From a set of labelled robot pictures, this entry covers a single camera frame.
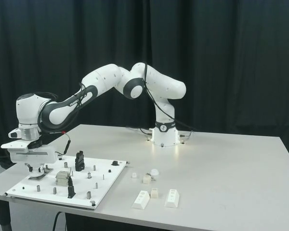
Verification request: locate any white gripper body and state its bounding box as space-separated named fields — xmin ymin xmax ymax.
xmin=9 ymin=144 xmax=57 ymax=164

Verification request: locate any white task board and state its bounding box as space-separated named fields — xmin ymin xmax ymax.
xmin=4 ymin=154 xmax=130 ymax=211

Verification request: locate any tall black plug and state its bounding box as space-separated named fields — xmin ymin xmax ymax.
xmin=67 ymin=177 xmax=76 ymax=199

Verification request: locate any black D-SUB plug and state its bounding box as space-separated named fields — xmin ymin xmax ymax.
xmin=74 ymin=150 xmax=85 ymax=172

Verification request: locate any black table leg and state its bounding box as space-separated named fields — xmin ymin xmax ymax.
xmin=0 ymin=197 xmax=12 ymax=231

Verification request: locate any wide white peg holder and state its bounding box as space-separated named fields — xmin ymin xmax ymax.
xmin=131 ymin=190 xmax=150 ymax=209

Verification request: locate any black curtain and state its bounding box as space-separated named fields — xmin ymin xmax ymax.
xmin=0 ymin=0 xmax=289 ymax=167

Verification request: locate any tall white peg holder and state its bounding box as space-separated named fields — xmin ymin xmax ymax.
xmin=164 ymin=189 xmax=180 ymax=208

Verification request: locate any black cable under table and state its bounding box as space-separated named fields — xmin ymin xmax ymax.
xmin=53 ymin=211 xmax=65 ymax=231

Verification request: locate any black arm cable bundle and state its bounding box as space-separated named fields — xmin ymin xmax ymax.
xmin=38 ymin=63 xmax=184 ymax=128

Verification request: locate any thin black base cable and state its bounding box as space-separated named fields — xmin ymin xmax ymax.
xmin=179 ymin=129 xmax=195 ymax=138

